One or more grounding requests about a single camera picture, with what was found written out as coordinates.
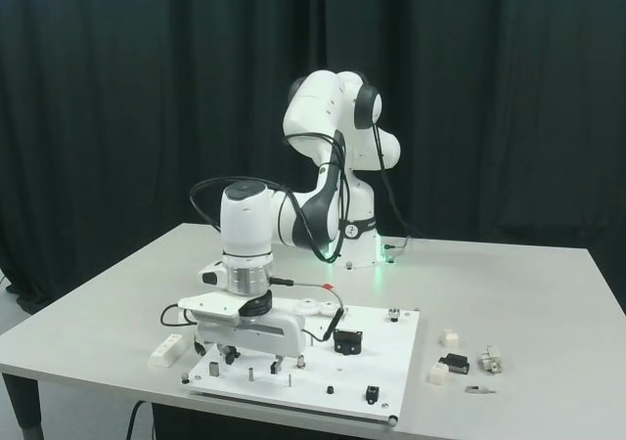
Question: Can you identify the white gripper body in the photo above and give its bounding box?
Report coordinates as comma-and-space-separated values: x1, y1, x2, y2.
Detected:
194, 311, 315, 362

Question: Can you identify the long white peg holder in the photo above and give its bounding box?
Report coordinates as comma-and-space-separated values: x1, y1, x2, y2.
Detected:
147, 333, 187, 369

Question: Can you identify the white task board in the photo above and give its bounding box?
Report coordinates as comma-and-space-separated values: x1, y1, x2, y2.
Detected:
183, 302, 423, 430

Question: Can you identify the thin black rod red tag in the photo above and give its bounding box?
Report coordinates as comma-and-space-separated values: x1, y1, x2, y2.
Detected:
270, 276, 347, 341

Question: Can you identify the black D-SUB plug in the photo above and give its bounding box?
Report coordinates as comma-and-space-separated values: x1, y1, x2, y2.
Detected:
333, 328, 365, 357

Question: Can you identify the black plug block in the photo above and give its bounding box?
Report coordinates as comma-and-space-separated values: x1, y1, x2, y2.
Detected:
437, 354, 471, 375

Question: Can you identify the white grey plug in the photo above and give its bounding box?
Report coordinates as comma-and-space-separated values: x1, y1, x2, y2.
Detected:
475, 343, 506, 375

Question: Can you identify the dark table leg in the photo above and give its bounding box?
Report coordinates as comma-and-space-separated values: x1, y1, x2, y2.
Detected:
0, 372, 42, 440

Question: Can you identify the black curtain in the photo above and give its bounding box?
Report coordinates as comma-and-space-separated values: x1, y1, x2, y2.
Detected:
0, 0, 626, 315

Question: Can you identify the flat white mount plate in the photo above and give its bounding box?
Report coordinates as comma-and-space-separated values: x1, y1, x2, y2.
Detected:
176, 291, 256, 325

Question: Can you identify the black cable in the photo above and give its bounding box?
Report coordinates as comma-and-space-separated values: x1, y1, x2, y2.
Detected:
370, 85, 423, 260
189, 176, 299, 231
282, 129, 351, 265
159, 303, 199, 330
127, 399, 151, 440

